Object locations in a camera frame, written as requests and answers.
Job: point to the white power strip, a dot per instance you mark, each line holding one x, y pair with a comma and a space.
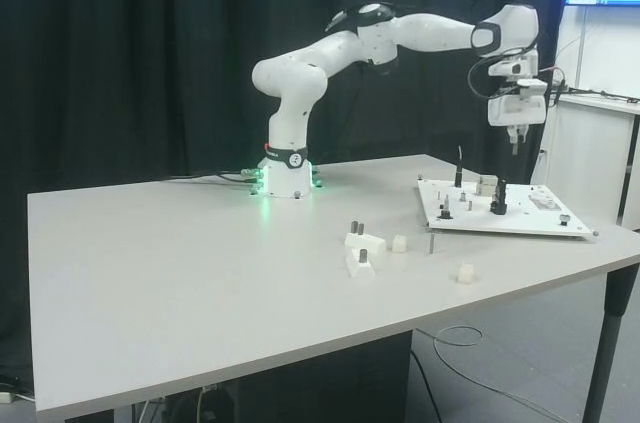
5, 397

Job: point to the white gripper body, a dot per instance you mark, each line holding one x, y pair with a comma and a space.
517, 110

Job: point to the black curtains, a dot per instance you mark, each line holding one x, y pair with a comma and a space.
150, 68

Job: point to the dark grey table leg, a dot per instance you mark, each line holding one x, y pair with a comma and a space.
607, 343

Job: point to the short white peg holder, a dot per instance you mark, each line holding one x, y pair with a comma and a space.
361, 270

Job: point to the white cabinet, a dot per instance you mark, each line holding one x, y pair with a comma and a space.
585, 158

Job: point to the white task board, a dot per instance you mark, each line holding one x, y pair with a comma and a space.
500, 223

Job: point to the thick metal round peg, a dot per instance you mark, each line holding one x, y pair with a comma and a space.
361, 256

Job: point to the small white cube holder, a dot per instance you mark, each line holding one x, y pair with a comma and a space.
398, 244
464, 274

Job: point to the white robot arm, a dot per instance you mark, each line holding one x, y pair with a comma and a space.
300, 73

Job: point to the long white peg holder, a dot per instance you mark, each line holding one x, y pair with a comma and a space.
367, 244

